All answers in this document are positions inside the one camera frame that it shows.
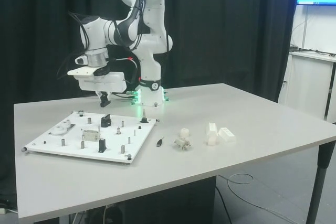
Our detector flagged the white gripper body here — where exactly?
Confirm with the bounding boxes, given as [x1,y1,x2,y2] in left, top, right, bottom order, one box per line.
[74,71,127,93]

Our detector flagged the black D-SUB plug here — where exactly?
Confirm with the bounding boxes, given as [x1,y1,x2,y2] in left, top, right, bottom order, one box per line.
[100,94,111,108]

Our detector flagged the black Ethernet plug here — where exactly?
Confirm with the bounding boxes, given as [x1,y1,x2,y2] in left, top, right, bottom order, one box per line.
[100,113,112,128]

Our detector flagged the white medium gear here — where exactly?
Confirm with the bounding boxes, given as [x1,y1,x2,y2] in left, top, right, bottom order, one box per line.
[60,120,76,131]

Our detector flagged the black USB socket block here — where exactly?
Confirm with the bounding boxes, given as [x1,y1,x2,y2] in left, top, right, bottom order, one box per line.
[98,137,107,154]

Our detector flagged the white large gear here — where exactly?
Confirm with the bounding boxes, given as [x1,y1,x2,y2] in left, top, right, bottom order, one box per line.
[50,125,68,137]

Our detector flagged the white task board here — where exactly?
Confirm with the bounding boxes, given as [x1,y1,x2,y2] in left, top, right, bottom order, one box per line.
[21,110,161,167]

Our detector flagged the long white holder block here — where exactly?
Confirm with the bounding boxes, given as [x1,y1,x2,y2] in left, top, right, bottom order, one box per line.
[217,127,237,144]

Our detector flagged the black curtain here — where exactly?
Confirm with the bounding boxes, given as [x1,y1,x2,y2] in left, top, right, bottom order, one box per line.
[0,0,298,210]

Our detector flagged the white cabinet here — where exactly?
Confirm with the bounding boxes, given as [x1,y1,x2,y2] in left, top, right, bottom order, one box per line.
[278,49,336,125]

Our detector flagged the dark grey table leg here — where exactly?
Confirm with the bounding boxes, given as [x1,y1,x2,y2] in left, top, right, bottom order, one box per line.
[306,144,330,224]

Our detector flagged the base connector cables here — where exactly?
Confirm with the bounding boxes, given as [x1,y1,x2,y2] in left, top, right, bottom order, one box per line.
[111,90,140,103]

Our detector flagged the grey floor cable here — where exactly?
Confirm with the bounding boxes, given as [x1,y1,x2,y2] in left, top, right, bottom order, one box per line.
[226,172,336,224]

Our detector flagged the black floor cable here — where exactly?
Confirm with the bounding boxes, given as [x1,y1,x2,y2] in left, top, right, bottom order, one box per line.
[215,186,238,224]

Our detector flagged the cables on cabinet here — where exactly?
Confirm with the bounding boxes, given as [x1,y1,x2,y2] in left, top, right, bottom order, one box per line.
[288,46,336,57]

